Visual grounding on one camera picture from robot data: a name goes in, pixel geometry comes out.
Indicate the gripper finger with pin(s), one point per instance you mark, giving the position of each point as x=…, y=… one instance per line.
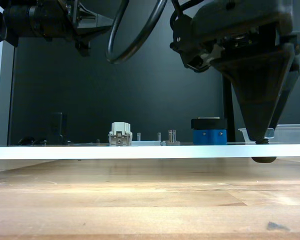
x=252, y=95
x=97, y=31
x=100, y=21
x=287, y=87

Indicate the clear plastic tub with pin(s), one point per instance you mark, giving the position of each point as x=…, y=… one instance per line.
x=295, y=135

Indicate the blue and black connector socket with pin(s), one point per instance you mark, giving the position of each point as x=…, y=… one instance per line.
x=210, y=136

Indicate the black rubber foot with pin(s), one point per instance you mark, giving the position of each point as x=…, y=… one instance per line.
x=263, y=160

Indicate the small silver metal connector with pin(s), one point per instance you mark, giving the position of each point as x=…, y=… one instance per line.
x=171, y=136

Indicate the grey rectangular connector housing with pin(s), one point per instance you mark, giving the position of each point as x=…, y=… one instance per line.
x=119, y=132

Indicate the silver screw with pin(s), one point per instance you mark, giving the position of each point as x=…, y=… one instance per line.
x=159, y=136
x=139, y=136

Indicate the white board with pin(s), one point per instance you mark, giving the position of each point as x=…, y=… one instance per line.
x=90, y=152

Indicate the clear acrylic block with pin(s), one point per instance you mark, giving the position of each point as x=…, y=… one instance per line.
x=146, y=143

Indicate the black wall post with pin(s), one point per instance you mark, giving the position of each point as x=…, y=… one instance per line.
x=227, y=112

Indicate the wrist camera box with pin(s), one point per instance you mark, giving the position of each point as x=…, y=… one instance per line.
x=190, y=50

